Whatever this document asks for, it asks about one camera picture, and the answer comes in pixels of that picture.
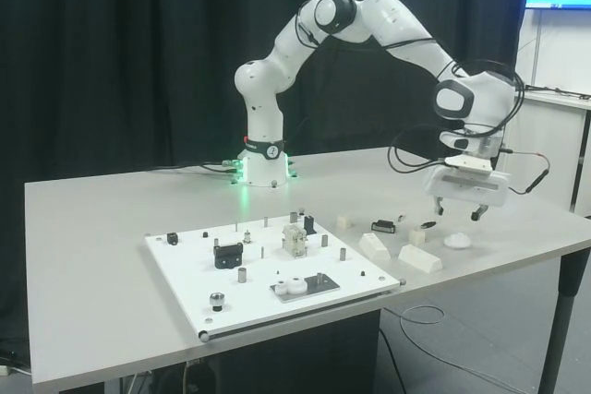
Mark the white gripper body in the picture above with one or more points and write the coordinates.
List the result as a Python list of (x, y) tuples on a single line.
[(466, 186)]

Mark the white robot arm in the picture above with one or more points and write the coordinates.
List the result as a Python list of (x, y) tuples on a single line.
[(277, 66)]

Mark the white large gear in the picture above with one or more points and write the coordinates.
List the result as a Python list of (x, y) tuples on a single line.
[(457, 242)]

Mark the white small gear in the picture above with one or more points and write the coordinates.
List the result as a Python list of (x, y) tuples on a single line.
[(280, 289)]

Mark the flat white mounting plate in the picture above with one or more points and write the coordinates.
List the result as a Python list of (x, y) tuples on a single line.
[(468, 162)]

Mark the small white cube holder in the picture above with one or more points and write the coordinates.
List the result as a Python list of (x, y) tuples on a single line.
[(344, 221), (416, 236)]

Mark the long white peg holder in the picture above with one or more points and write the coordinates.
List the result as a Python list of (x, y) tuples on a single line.
[(420, 258), (375, 247)]

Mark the black D-SUB plug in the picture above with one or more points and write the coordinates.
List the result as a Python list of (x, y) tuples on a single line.
[(384, 226)]

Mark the white cabinet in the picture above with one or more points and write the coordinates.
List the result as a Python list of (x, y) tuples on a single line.
[(554, 145)]

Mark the metal square peg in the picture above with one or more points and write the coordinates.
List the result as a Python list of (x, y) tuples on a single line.
[(324, 241), (293, 218)]

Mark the grey table leg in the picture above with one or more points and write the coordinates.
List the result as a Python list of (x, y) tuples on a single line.
[(561, 320)]

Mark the metal bolt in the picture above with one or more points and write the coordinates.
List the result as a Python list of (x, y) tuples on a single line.
[(247, 236)]

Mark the large metal round peg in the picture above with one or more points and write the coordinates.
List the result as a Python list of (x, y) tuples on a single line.
[(242, 274)]

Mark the metal BNC plug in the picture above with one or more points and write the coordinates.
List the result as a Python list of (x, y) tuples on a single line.
[(217, 302)]

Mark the white task board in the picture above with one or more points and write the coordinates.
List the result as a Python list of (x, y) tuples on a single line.
[(194, 283)]

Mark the black waterproof plug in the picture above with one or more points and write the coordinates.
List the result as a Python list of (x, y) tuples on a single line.
[(172, 238)]

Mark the black curtains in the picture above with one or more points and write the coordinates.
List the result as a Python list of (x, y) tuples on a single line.
[(92, 43)]

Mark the white power strip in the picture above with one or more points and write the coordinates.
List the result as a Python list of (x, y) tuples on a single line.
[(4, 369)]

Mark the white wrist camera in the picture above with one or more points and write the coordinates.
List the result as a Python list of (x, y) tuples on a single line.
[(454, 141)]

